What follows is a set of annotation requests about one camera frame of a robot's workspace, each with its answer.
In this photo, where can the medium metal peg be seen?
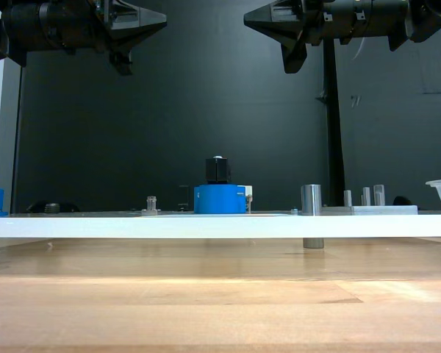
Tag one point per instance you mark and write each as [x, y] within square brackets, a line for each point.
[366, 196]

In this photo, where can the aluminium peg base plate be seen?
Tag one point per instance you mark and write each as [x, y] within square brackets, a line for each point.
[382, 210]

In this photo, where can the small white box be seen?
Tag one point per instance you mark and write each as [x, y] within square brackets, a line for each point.
[249, 191]

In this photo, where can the large steel cylinder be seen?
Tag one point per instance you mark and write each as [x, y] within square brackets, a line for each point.
[311, 200]

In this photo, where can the black round threaded knob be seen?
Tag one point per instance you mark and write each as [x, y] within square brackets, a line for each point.
[52, 207]

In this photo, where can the white board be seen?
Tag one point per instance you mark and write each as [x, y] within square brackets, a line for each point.
[132, 226]

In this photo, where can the tall metal peg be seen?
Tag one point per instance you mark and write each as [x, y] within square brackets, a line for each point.
[379, 195]

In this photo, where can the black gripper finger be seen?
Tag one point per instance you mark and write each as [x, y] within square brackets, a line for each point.
[275, 22]
[294, 59]
[143, 25]
[123, 60]

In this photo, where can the black block with silver ball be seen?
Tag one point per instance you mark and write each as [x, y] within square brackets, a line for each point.
[217, 171]

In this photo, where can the blue round housing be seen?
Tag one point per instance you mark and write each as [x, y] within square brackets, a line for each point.
[217, 200]

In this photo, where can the black frame post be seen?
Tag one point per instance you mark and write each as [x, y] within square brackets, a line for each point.
[333, 128]

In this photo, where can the small clear connector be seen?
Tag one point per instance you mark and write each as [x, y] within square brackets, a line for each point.
[151, 205]

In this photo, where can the thin short metal peg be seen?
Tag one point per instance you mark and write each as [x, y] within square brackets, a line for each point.
[347, 198]

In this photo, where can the low black rounded object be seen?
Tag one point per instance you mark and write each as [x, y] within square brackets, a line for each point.
[401, 200]

